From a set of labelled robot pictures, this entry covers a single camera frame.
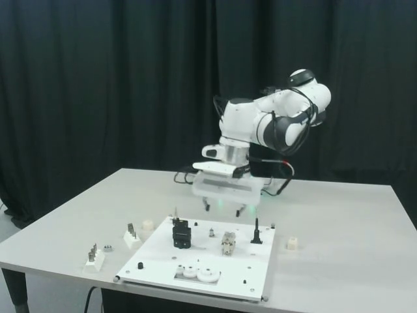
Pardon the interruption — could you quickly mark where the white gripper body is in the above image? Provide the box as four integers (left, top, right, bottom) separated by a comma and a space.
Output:
191, 172, 263, 206

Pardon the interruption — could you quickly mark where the white square peg holder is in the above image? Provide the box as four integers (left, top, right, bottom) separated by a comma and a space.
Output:
122, 230, 142, 250

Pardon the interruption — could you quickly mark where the white round peg holder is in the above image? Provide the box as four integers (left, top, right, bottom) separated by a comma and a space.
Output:
82, 252, 106, 274

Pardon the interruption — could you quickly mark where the flat white mounting plate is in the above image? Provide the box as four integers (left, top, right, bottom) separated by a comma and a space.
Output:
192, 162, 238, 179

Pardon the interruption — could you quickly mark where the beige multi-pin connector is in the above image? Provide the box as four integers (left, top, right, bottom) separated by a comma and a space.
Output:
220, 230, 238, 258

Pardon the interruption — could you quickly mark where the black D-SUB plug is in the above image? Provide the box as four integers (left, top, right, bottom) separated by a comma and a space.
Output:
171, 217, 192, 250

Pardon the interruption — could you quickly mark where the small white box dark window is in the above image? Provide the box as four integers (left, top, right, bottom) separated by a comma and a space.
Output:
201, 144, 226, 161

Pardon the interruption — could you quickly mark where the white task board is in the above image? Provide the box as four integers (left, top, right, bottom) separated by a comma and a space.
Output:
113, 215, 278, 301

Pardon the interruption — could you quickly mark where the white large gear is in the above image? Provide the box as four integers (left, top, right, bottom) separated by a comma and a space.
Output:
196, 267, 220, 283

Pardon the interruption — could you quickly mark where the black curtain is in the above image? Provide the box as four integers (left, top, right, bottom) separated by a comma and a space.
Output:
0, 0, 417, 229

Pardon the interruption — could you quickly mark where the black table leg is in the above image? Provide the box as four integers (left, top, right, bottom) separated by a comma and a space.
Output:
1, 269, 29, 313

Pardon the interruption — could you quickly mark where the black camera cable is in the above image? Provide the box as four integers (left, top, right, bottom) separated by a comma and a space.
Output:
173, 165, 197, 186

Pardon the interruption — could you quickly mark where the black base cable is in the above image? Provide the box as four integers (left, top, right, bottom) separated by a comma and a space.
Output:
269, 162, 296, 197

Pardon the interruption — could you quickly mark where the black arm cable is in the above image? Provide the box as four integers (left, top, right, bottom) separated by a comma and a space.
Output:
213, 78, 319, 156

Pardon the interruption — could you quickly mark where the black floor cable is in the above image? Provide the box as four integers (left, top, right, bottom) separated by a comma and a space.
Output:
85, 286, 102, 313

